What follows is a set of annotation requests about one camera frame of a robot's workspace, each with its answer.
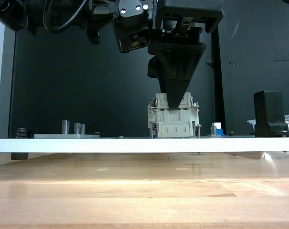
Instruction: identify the beige HAN10E connector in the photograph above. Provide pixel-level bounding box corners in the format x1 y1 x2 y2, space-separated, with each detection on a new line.
148 92 200 113

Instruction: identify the beige connector hub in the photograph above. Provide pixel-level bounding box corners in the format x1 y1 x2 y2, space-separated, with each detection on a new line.
148 109 203 138

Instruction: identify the blue white connector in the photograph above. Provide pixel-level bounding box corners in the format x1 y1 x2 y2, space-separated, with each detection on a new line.
212 122 224 136

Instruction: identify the small silver connector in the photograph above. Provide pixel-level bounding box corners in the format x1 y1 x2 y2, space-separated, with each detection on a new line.
207 126 221 137

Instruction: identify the white board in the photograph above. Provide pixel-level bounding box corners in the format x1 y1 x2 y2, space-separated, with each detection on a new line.
0 133 289 153

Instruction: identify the grey metal plate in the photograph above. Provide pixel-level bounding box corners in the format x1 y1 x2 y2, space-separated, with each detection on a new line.
33 133 101 139

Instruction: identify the black threaded bolt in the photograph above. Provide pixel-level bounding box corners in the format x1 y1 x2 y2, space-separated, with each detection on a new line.
11 127 29 161

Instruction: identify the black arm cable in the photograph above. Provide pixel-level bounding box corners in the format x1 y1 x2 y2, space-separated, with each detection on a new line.
43 0 90 34

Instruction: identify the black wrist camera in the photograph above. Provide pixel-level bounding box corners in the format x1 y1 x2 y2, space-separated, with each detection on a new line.
114 22 150 53

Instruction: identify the black wall post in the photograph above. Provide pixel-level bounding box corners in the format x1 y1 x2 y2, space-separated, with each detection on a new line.
210 14 225 137

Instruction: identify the grey partition frame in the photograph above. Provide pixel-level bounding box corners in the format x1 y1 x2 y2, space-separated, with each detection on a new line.
0 16 16 139

